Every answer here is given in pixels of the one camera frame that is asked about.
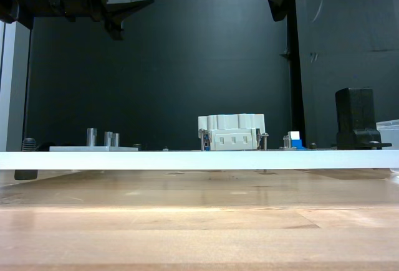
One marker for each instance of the white taskboard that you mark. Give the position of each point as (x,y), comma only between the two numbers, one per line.
(187,160)

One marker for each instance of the short silver metal peg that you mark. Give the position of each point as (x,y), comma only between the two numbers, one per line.
(116,140)
(108,139)

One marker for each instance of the tall silver metal peg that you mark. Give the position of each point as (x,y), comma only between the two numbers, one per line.
(92,137)

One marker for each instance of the beige connector housing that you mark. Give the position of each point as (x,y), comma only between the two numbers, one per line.
(230,127)

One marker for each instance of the black plug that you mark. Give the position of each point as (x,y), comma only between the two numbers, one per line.
(355,118)

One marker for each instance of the grey metal plate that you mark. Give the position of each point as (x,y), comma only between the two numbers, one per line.
(78,149)

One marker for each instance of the silver connector screw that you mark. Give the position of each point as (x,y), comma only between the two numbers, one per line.
(264,141)

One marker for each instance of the small silver clamp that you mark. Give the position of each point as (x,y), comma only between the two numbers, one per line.
(285,142)

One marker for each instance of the blue white connector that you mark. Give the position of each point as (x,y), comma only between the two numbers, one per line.
(296,143)

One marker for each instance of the black threaded screw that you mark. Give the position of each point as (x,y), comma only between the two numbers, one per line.
(28,144)

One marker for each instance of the clear plastic tub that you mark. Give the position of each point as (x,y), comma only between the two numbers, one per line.
(389,134)

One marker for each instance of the black board foot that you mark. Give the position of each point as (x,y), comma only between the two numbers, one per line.
(25,175)

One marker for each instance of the black window post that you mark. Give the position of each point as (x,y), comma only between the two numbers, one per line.
(296,96)

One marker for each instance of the grey metal window frame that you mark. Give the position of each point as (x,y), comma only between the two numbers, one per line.
(12,96)

